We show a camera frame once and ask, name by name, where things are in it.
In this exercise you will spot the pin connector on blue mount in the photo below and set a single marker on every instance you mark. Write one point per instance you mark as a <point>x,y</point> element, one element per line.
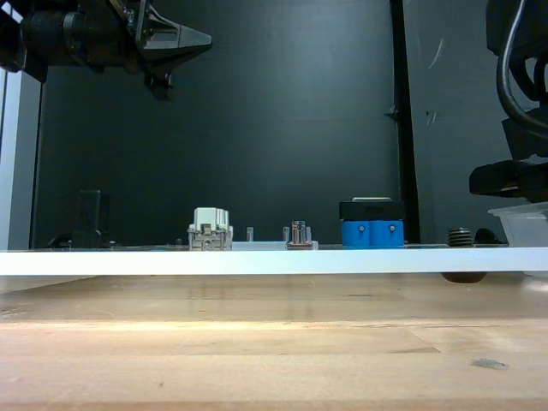
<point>372,233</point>

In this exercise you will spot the white board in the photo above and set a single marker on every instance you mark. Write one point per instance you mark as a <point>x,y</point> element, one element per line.
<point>214,262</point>

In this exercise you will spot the grey white connector housing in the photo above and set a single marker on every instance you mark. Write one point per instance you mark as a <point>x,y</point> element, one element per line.
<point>210,222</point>

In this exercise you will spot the black vertical post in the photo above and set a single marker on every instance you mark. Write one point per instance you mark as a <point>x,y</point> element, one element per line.
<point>404,128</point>

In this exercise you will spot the black M12 threaded bolt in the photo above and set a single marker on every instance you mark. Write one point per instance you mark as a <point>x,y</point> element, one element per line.
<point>459,237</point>

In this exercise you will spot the black aluminium frame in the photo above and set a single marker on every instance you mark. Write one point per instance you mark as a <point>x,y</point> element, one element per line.
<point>486,237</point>

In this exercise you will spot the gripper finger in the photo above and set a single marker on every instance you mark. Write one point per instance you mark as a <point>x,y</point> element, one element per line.
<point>171,30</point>
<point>171,60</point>

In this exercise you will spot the small black connector block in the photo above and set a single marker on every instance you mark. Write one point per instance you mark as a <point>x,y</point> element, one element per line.
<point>90,218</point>

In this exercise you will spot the clear plastic tub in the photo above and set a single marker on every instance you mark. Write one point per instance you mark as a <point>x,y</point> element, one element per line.
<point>526,231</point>

